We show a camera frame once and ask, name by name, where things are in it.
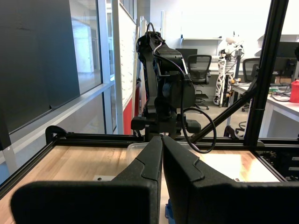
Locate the blue plastic board fixture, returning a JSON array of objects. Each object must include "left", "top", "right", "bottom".
[{"left": 164, "top": 202, "right": 175, "bottom": 222}]

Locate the black office chair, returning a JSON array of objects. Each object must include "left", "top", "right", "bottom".
[
  {"left": 235, "top": 57, "right": 261, "bottom": 139},
  {"left": 186, "top": 54, "right": 213, "bottom": 111}
]

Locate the white desk with metal legs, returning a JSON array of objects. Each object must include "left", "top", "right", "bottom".
[{"left": 228, "top": 83, "right": 299, "bottom": 139}]

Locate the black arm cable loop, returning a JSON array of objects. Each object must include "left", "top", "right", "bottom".
[{"left": 181, "top": 78, "right": 217, "bottom": 154}]

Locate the white task board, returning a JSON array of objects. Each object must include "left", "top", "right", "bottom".
[{"left": 93, "top": 153, "right": 243, "bottom": 224}]

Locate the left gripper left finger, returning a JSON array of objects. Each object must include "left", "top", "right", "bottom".
[{"left": 10, "top": 136, "right": 164, "bottom": 224}]

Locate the white desk shelf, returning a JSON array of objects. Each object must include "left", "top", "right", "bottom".
[{"left": 181, "top": 37, "right": 224, "bottom": 49}]

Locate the clear plastic tub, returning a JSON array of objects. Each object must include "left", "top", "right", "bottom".
[{"left": 127, "top": 137, "right": 211, "bottom": 165}]

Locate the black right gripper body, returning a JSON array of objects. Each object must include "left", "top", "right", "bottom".
[{"left": 130, "top": 109, "right": 202, "bottom": 139}]

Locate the black aluminium frame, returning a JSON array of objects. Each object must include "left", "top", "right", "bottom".
[{"left": 0, "top": 0, "right": 299, "bottom": 194}]

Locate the white lattice robot figure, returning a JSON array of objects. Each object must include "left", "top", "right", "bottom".
[{"left": 214, "top": 35, "right": 245, "bottom": 108}]

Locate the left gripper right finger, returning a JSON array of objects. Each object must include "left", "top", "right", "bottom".
[{"left": 163, "top": 136, "right": 299, "bottom": 224}]

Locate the red container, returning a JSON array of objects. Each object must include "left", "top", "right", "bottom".
[{"left": 289, "top": 79, "right": 299, "bottom": 103}]

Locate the black computer monitor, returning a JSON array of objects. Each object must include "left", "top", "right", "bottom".
[
  {"left": 272, "top": 41, "right": 299, "bottom": 79},
  {"left": 175, "top": 48, "right": 198, "bottom": 65}
]

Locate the whiteboard on stand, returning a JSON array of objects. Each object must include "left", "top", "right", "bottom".
[{"left": 112, "top": 0, "right": 141, "bottom": 136}]

